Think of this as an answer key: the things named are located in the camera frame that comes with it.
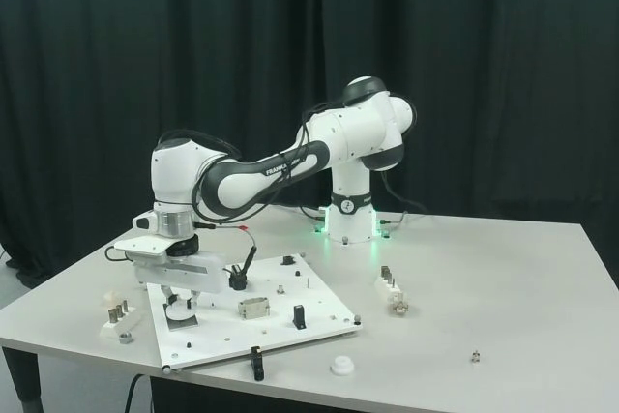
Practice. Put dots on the white medium gear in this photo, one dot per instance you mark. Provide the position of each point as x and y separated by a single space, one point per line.
341 367

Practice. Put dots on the metal square peg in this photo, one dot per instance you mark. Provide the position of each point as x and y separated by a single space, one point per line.
386 274
118 312
112 316
124 308

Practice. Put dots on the white task board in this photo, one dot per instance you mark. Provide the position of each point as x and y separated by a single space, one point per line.
271 335

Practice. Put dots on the black curtain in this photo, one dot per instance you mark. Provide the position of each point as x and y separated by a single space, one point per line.
97 69

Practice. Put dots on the white peg holder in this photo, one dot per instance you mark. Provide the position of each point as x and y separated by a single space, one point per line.
116 331
391 293

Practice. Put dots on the white large gear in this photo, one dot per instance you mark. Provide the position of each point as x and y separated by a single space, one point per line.
178 312

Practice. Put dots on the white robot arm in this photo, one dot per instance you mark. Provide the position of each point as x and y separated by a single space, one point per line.
353 142

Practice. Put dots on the thin black rod red tag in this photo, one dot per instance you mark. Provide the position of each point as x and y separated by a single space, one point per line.
250 258

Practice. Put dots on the metal plug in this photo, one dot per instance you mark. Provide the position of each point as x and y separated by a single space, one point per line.
400 309

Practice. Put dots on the black plug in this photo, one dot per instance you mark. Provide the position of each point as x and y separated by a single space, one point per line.
257 362

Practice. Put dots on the metal hex nut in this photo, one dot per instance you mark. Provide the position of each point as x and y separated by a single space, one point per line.
126 337

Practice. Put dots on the small metal bolt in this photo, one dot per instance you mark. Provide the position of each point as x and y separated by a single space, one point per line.
476 356

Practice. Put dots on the flat white wrist plate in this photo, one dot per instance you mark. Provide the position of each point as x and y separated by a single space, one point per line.
142 249

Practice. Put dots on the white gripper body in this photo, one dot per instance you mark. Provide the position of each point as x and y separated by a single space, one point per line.
193 275

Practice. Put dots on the dark table leg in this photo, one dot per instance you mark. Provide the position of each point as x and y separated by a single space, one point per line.
21 379

